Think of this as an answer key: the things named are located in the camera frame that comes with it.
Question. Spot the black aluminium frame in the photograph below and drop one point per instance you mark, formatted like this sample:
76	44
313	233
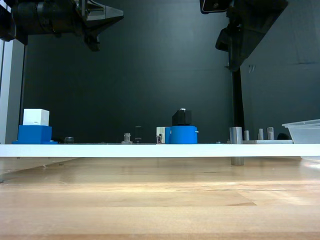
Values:
21	87

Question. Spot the black window pillar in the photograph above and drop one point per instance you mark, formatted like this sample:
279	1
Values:
238	100

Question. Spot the clear plastic tub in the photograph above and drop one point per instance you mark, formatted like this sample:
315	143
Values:
305	135

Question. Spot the blue round holder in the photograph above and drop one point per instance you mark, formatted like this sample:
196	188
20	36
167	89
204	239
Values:
183	135

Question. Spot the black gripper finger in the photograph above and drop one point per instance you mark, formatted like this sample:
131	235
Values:
112	13
250	25
223	40
100	26

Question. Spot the blue square holder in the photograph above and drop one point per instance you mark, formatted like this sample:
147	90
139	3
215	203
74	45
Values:
35	135

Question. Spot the cream connector housing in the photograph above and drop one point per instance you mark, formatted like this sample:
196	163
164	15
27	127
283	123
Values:
161	133

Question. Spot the white square block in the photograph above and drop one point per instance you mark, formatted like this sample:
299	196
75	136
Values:
36	117

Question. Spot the grey metal peg block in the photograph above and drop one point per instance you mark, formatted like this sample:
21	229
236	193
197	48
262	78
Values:
272	141

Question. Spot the white taskboard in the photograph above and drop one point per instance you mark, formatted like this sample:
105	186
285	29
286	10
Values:
150	150

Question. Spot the small metal stud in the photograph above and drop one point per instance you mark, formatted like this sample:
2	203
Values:
127	138

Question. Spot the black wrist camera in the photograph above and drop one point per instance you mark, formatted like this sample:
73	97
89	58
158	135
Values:
215	6

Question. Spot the black threaded knob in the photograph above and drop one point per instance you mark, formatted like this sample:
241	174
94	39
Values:
69	140

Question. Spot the black block with metal strip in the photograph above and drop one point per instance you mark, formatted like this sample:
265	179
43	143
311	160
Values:
181	117

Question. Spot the steel 16mm cylinder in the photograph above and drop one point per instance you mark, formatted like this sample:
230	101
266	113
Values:
236	135

